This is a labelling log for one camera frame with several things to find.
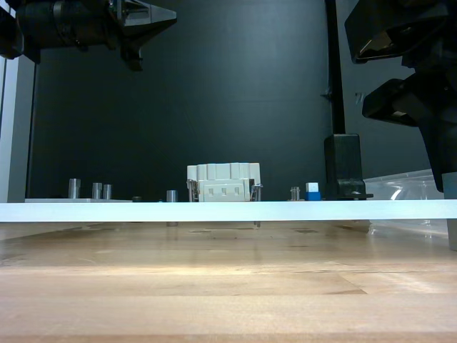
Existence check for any black upright block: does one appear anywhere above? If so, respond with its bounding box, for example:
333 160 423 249
323 134 374 200

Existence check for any clear plastic tub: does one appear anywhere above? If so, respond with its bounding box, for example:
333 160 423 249
363 168 447 237

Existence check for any grey metal plate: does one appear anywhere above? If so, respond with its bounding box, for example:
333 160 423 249
24 198 134 204

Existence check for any white task board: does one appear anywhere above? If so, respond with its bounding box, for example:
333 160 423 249
0 202 457 223

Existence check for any black wall post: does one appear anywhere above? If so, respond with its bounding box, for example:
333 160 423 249
323 0 346 136

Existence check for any grey wall post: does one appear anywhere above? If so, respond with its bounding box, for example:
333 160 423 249
0 56 36 203

